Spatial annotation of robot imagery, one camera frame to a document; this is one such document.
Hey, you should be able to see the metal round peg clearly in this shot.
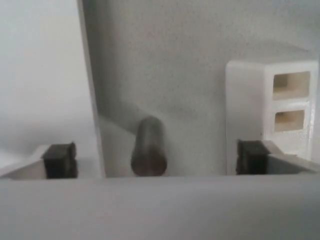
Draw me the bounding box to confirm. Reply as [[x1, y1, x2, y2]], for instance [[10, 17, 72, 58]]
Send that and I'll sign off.
[[129, 115, 168, 177]]

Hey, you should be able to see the white holder with square holes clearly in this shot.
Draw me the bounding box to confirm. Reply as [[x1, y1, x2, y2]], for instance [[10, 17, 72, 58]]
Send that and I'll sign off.
[[224, 59, 319, 176]]

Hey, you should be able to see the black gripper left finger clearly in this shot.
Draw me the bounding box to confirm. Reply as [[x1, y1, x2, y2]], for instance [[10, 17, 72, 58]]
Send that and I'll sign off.
[[0, 141, 79, 180]]

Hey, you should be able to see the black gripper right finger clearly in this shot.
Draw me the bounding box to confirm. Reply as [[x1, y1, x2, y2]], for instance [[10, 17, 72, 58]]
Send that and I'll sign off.
[[235, 138, 320, 176]]

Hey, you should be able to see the white task board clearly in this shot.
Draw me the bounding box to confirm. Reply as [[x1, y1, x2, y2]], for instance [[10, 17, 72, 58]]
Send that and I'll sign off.
[[0, 0, 105, 179]]

